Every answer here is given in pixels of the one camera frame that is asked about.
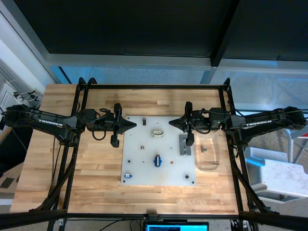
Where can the white taskboard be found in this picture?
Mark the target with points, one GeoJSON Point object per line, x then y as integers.
{"type": "Point", "coordinates": [134, 134]}

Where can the white block connector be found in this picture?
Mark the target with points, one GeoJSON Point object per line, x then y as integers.
{"type": "Point", "coordinates": [127, 175]}

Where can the black table-level camera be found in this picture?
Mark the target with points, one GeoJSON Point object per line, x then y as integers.
{"type": "Point", "coordinates": [152, 215]}

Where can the grey metal peg plate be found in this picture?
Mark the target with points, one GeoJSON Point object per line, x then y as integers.
{"type": "Point", "coordinates": [184, 150]}

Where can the black aluminium frame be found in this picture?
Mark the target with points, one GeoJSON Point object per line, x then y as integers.
{"type": "Point", "coordinates": [154, 86]}

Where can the clear plastic tub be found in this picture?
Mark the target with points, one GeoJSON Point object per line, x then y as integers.
{"type": "Point", "coordinates": [211, 155]}

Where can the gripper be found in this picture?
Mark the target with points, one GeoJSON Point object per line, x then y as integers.
{"type": "Point", "coordinates": [199, 122]}
{"type": "Point", "coordinates": [108, 124]}

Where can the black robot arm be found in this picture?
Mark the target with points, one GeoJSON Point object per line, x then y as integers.
{"type": "Point", "coordinates": [48, 121]}
{"type": "Point", "coordinates": [260, 122]}

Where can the brown cardboard sheet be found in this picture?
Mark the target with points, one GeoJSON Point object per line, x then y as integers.
{"type": "Point", "coordinates": [14, 173]}

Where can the blue connector mount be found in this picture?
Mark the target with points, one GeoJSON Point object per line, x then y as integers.
{"type": "Point", "coordinates": [153, 161]}

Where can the steel cylinder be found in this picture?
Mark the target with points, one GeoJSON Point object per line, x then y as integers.
{"type": "Point", "coordinates": [204, 149]}

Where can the white step stool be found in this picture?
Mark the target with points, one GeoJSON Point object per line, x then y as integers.
{"type": "Point", "coordinates": [284, 175]}

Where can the small blue mount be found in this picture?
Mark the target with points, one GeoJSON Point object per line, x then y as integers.
{"type": "Point", "coordinates": [124, 176]}

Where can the laptop screen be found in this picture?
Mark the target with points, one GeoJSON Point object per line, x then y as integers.
{"type": "Point", "coordinates": [175, 227]}

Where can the small black connector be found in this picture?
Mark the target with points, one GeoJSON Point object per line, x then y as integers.
{"type": "Point", "coordinates": [144, 121]}

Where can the beige connector housing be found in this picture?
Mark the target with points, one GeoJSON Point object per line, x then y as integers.
{"type": "Point", "coordinates": [157, 134]}

